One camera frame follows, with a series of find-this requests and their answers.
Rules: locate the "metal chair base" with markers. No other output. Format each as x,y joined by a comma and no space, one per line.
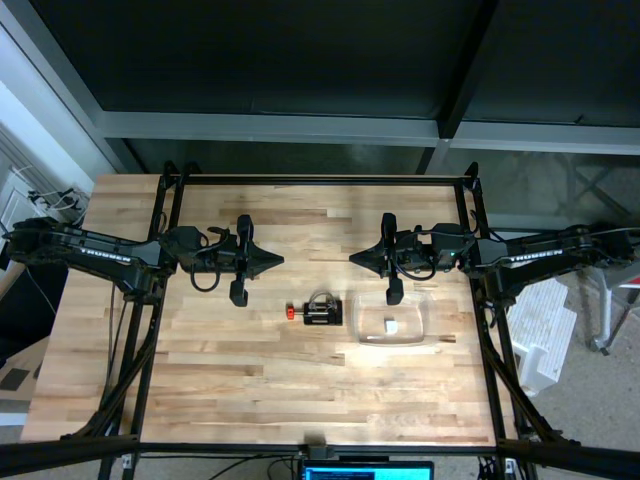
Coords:
606,310

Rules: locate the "black clamp with red knob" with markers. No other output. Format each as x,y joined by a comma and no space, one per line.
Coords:
325,318

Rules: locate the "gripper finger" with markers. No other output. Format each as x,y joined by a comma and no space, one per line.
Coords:
265,265
372,265
265,255
372,254

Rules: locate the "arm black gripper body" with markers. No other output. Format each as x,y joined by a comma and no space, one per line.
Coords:
244,260
391,260

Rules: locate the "clear plastic container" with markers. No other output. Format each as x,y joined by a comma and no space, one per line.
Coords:
415,325

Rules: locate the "black table-level camera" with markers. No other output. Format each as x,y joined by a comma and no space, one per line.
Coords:
320,451

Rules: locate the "white plastic step stool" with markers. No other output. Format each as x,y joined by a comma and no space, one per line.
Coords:
540,325

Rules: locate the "black metal frame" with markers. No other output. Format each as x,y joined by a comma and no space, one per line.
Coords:
75,450

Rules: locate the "small white block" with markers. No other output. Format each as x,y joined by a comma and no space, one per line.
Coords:
391,326

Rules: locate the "brown cardboard box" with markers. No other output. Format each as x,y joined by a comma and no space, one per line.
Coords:
20,360

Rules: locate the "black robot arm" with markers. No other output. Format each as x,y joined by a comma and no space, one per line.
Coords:
540,257
100,252

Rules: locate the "laptop screen with blue edge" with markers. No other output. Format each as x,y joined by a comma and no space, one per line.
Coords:
365,472

